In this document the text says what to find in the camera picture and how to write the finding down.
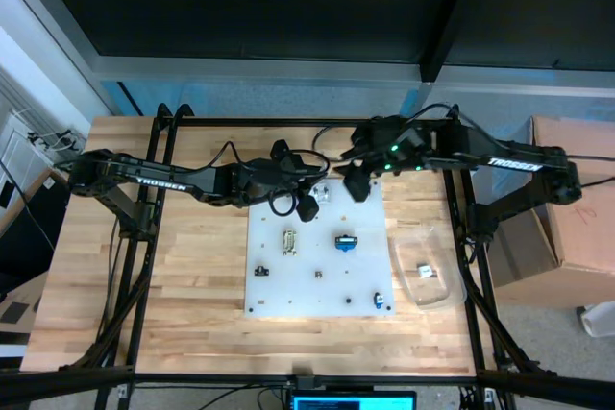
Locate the cardboard box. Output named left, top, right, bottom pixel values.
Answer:
left=488, top=114, right=615, bottom=311

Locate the clear plastic container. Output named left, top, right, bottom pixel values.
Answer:
left=390, top=233, right=468, bottom=311

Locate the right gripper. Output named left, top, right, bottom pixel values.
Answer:
left=332, top=117, right=385, bottom=204

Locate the steel peg fitting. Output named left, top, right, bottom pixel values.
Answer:
left=310, top=183, right=333, bottom=205

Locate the large blue socket block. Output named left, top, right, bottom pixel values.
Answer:
left=333, top=232, right=359, bottom=254

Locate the beige many-pin connector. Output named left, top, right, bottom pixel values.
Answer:
left=281, top=229, right=301, bottom=258

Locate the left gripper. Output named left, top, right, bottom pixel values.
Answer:
left=261, top=139, right=331, bottom=226

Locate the white task board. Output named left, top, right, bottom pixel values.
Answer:
left=244, top=178, right=397, bottom=320

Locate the blue screen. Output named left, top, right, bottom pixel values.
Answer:
left=286, top=390, right=417, bottom=410

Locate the black frame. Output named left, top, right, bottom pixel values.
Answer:
left=0, top=102, right=615, bottom=410

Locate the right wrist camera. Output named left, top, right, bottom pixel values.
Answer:
left=391, top=127, right=427, bottom=157

